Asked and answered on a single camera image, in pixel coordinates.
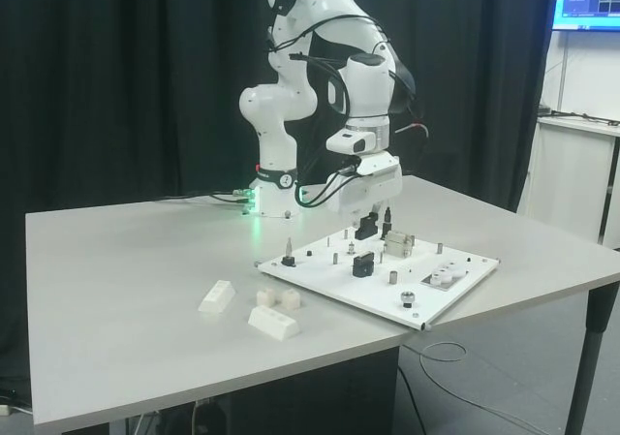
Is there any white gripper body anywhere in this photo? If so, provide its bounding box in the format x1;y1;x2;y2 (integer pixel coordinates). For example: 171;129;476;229
325;165;404;215

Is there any white block socket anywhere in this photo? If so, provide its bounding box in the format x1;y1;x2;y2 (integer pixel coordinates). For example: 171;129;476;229
383;231;418;261

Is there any black plug block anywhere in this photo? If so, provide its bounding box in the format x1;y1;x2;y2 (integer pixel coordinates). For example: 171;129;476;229
352;254;376;279

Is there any white box with dark window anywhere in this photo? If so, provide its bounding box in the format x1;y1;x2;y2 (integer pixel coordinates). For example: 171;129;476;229
325;128;375;158

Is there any white task board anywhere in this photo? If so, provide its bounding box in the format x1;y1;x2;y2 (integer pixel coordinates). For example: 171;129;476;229
254;228;502;332

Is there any white long holder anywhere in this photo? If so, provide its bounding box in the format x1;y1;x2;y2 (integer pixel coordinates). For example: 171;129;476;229
197;279;237;315
246;304;303;342

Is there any white cabinet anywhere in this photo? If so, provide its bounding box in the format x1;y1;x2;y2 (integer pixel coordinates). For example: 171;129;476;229
524;113;620;251

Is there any dark grey table leg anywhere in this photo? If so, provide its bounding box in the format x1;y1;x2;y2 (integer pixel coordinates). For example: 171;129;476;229
564;283;620;435

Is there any black curtain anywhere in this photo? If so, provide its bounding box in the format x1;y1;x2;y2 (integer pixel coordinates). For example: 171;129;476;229
0;0;568;219

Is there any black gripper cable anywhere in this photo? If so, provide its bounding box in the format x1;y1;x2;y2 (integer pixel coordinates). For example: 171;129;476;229
294;162;362;209

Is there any red tagged wire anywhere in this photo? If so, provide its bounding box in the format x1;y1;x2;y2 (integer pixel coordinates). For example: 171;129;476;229
394;120;433;141

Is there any black cable at robot foot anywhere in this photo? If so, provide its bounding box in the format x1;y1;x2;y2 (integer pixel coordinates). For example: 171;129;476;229
157;188;258;205

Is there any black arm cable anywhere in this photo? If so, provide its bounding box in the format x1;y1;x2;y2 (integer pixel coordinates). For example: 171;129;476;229
263;13;418;116

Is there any grey floor cable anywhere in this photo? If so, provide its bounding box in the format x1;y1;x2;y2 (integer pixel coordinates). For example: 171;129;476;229
418;340;569;435

